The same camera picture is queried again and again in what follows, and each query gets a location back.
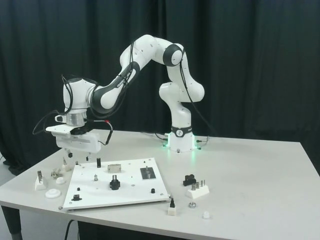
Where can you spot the flat metal square peg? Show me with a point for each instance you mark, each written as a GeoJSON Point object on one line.
{"type": "Point", "coordinates": [40, 175]}

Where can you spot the white task board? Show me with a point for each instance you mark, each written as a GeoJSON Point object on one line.
{"type": "Point", "coordinates": [100, 190]}

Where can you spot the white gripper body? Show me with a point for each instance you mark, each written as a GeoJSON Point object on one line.
{"type": "Point", "coordinates": [80, 142]}

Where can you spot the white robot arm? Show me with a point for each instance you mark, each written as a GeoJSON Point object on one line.
{"type": "Point", "coordinates": [150, 50]}

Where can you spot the clear Ethernet plug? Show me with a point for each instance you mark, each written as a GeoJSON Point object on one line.
{"type": "Point", "coordinates": [56, 173]}

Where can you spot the white holder for flat peg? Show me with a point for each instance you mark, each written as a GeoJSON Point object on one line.
{"type": "Point", "coordinates": [41, 185]}

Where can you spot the thick metal round peg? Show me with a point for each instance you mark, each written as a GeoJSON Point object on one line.
{"type": "Point", "coordinates": [193, 187]}

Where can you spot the black curtain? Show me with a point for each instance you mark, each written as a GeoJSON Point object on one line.
{"type": "Point", "coordinates": [50, 50]}

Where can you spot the thin metal peg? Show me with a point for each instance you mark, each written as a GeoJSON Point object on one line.
{"type": "Point", "coordinates": [203, 183]}

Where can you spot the black USB plug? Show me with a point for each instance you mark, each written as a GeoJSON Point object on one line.
{"type": "Point", "coordinates": [172, 203]}

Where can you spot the black table leg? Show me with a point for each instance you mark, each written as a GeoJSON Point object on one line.
{"type": "Point", "coordinates": [10, 222]}

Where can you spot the small white peg holder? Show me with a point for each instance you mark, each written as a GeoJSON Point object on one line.
{"type": "Point", "coordinates": [66, 167]}

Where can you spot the white large gear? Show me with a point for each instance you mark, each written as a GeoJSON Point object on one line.
{"type": "Point", "coordinates": [53, 193]}

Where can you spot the white three-peg holder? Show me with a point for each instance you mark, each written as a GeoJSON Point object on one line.
{"type": "Point", "coordinates": [198, 192]}

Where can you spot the small white plug holder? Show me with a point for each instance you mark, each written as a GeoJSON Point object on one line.
{"type": "Point", "coordinates": [172, 212]}

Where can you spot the flat white mounting plate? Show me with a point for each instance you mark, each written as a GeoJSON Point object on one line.
{"type": "Point", "coordinates": [58, 128]}

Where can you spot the white medium gear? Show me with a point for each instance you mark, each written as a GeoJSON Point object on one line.
{"type": "Point", "coordinates": [59, 180]}

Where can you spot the white small gear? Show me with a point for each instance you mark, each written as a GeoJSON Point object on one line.
{"type": "Point", "coordinates": [205, 215]}

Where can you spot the small white camera box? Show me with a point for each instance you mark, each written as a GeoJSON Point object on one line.
{"type": "Point", "coordinates": [60, 118]}

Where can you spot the medium metal peg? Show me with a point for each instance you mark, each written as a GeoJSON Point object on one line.
{"type": "Point", "coordinates": [198, 185]}

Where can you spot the slim metal peg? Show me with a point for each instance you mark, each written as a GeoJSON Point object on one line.
{"type": "Point", "coordinates": [65, 161]}

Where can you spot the black D-SUB plug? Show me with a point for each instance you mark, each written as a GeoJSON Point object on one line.
{"type": "Point", "coordinates": [188, 180]}

